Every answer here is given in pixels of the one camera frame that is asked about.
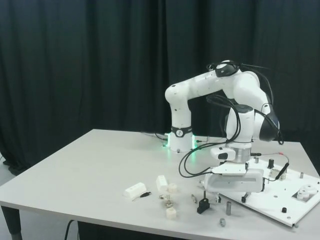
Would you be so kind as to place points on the small metal plug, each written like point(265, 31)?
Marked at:
point(161, 197)

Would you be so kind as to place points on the metal nut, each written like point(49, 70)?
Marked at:
point(222, 221)

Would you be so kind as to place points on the thin metal peg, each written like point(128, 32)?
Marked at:
point(204, 194)

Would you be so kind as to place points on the black upright plug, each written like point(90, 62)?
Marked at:
point(270, 163)

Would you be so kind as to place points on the white small cube holder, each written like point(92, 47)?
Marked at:
point(171, 213)
point(172, 188)

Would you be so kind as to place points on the black cabinet under table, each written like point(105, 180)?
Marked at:
point(175, 232)

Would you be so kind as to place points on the black table leg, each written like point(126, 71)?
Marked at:
point(11, 222)

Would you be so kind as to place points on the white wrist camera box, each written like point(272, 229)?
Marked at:
point(222, 153)

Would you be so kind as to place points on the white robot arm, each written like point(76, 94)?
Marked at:
point(200, 82)

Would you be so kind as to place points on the black D-SUB plug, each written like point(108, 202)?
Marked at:
point(202, 207)

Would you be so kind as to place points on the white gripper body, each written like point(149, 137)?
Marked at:
point(225, 187)

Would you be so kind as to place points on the black round cap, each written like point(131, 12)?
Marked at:
point(283, 209)

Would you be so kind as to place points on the white task board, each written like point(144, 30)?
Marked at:
point(270, 200)

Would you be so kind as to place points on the black curtain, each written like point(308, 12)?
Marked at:
point(75, 62)

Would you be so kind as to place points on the black USB plug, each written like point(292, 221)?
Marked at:
point(145, 194)

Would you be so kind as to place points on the white small gear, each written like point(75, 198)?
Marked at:
point(303, 193)

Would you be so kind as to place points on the large metal round peg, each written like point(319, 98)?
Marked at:
point(228, 208)

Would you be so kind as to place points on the metal bolt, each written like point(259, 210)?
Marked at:
point(194, 199)

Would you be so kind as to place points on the white medium gear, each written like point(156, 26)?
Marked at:
point(308, 188)

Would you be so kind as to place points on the white peg holder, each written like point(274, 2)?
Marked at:
point(135, 191)
point(161, 182)

